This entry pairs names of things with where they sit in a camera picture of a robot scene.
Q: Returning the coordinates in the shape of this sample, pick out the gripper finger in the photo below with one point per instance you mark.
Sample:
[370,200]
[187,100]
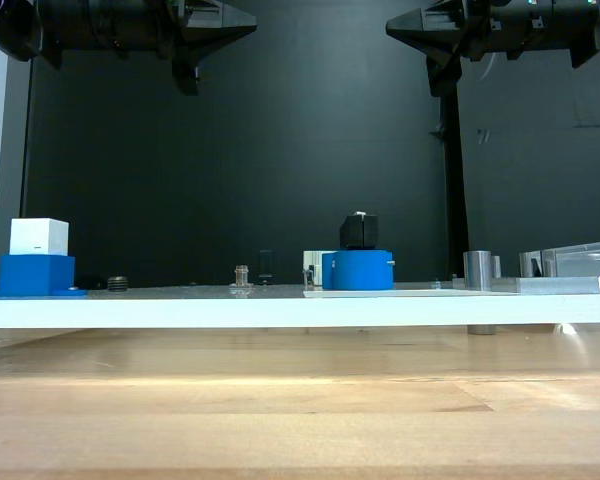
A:
[410,25]
[235,22]

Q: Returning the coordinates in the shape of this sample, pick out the silver metal cylinder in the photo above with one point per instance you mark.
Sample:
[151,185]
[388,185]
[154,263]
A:
[477,270]

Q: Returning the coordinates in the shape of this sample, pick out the black connector plug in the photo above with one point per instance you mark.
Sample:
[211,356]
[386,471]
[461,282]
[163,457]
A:
[358,232]

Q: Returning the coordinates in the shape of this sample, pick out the small black socket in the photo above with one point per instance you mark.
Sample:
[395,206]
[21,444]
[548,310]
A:
[265,264]

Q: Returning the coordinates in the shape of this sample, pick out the small metal coax connector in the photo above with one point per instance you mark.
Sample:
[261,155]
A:
[240,280]

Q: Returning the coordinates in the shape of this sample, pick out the white cube plug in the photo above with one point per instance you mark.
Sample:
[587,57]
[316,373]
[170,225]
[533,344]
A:
[39,236]

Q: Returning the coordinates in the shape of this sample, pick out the black ribbed set screw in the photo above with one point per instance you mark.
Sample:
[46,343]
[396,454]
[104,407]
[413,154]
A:
[117,283]

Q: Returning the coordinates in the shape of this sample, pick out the clear plastic tub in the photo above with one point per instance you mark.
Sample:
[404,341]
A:
[580,260]

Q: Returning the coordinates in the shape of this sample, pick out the beige connector housing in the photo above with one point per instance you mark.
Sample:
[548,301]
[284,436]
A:
[312,267]

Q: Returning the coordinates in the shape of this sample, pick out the grey aluminium block with holes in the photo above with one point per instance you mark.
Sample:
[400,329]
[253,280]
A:
[555,285]

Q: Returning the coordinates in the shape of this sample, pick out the white task board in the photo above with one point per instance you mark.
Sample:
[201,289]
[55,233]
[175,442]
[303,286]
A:
[180,312]

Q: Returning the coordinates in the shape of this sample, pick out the black aluminium frame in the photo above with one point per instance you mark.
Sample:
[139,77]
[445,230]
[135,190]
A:
[452,200]

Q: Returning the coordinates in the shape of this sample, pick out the blue round connector mount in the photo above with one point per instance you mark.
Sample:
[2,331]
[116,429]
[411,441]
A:
[360,272]

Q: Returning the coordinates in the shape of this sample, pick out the blue square connector mount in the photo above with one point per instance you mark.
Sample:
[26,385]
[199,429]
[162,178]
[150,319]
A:
[35,275]

